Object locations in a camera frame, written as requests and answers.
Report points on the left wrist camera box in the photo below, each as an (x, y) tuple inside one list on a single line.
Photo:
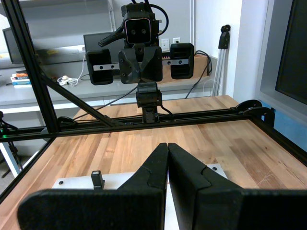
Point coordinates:
[(138, 31)]

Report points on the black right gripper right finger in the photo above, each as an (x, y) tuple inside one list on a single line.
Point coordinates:
[(227, 210)]

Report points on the stack of books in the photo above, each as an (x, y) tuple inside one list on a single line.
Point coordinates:
[(21, 81)]

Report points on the black stand with green light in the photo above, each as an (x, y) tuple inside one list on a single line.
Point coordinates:
[(3, 121)]

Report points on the black socket mount block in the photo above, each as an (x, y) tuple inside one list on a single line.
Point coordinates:
[(98, 182)]

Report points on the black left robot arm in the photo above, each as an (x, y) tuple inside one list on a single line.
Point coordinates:
[(148, 95)]

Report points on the grey desk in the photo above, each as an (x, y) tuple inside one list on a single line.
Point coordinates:
[(172, 89)]

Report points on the white task board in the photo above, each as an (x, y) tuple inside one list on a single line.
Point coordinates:
[(76, 183)]

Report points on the white table leg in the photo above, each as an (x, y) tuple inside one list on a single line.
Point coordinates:
[(9, 160)]

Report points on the blue panel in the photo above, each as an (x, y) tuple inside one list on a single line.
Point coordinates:
[(292, 129)]

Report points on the aluminium tripod with black head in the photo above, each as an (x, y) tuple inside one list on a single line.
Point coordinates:
[(225, 36)]

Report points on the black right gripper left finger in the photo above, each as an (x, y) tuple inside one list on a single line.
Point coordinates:
[(108, 210)]

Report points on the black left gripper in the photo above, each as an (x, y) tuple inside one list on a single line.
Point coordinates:
[(100, 60)]

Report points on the white wall outlet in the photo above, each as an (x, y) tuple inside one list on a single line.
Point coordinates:
[(165, 45), (176, 40)]

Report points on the brown wooden box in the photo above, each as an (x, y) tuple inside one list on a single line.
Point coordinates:
[(200, 67)]

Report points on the black aluminium frame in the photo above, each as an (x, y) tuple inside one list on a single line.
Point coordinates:
[(33, 72)]

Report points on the black frame corner bracket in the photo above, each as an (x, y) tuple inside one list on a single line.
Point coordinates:
[(266, 115), (64, 121), (249, 104)]

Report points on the white wall shelf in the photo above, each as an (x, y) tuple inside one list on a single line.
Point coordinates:
[(72, 14)]

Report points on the dark computer monitor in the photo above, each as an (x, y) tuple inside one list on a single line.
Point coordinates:
[(96, 42), (10, 45)]

